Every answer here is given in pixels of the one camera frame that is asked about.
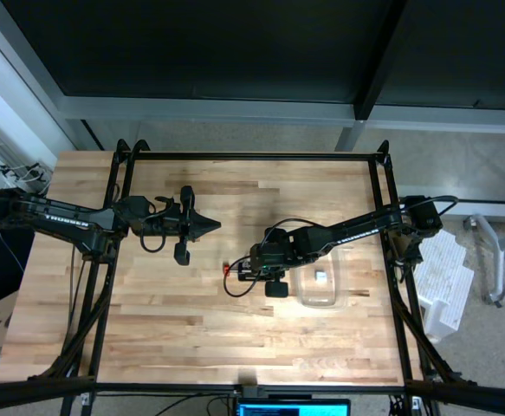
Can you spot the silver corner bracket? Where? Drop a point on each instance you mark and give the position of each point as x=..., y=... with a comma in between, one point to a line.
x=416, y=403
x=85, y=398

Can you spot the white plastic step stool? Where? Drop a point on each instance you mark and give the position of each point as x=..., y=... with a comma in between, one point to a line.
x=442, y=286

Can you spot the black clamp with red knob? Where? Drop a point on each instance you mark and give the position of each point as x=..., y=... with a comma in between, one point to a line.
x=226, y=270

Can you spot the clear plastic container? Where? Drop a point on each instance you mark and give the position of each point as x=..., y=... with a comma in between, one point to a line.
x=321, y=299

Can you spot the grey metal chair frame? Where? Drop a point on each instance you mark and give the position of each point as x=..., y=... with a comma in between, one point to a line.
x=501, y=268

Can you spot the black cabinet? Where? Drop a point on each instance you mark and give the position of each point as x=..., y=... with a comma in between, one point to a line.
x=1, y=268

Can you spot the small white connector block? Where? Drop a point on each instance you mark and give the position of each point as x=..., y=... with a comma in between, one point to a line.
x=320, y=276

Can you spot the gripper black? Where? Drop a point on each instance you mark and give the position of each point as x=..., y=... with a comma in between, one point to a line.
x=183, y=255
x=276, y=290

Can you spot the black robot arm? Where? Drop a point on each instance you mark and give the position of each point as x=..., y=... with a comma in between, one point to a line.
x=61, y=216
x=356, y=229

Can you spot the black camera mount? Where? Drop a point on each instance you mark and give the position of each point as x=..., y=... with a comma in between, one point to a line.
x=250, y=390

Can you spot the blue laptop screen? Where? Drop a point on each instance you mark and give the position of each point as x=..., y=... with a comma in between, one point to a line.
x=291, y=409

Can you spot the black metal frame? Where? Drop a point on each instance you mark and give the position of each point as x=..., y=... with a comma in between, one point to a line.
x=252, y=156

